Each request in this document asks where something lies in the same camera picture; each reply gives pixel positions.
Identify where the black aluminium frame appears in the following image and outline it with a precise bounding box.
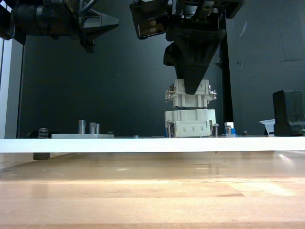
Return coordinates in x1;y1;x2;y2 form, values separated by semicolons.
214;14;234;125

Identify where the grey HAN10E socket housing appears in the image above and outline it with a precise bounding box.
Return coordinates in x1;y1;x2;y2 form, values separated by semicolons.
164;108;220;138

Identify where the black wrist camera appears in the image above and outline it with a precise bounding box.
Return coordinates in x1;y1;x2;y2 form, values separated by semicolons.
129;0;168;40

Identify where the black connector housing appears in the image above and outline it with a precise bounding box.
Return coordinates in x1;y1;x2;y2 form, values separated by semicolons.
272;90;305;137

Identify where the grey metal plate with pegs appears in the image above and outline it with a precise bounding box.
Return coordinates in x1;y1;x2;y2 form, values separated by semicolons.
51;119;115;139

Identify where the small blue white socket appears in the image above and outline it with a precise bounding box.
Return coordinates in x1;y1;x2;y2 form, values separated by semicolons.
224;121;237;137

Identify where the grey HAN10E connector insert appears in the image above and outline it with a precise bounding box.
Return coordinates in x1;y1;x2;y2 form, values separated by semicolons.
164;78;218;109

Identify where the white plastic task board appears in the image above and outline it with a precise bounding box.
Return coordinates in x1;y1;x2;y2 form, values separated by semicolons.
0;137;305;154

